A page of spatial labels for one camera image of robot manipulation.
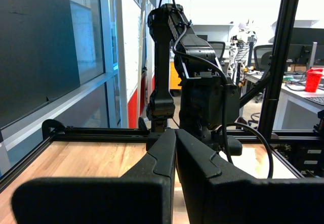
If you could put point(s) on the red cup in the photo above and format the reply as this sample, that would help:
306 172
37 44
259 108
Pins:
314 81

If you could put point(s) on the yellow cabinet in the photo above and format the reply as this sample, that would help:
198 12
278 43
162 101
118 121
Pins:
174 77

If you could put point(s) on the black office chair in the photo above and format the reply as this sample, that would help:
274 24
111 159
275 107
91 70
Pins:
219 49
262 55

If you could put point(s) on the white desk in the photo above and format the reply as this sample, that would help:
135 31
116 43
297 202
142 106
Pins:
296 93

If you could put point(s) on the grey metal window frame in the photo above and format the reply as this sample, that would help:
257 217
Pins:
107 32

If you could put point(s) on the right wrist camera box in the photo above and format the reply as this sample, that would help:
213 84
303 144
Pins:
210 102

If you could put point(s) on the black aluminium frame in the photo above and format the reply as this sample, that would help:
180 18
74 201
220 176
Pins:
278 57

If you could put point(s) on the white shelf cabinet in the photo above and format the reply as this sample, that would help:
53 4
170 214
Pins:
215 32

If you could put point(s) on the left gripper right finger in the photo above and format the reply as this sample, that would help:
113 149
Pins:
253 201

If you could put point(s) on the white lattice robot figure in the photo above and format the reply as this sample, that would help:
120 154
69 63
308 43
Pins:
243 26

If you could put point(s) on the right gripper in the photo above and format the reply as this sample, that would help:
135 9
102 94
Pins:
234 145

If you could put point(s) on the black keyboard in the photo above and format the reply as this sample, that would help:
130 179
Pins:
315 100

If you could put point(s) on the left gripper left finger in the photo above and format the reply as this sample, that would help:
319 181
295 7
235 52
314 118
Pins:
101 201

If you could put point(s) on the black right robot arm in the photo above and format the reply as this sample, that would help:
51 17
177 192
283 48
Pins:
162 57

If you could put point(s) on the black equipment box with labels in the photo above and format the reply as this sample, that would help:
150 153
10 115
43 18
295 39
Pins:
291 155

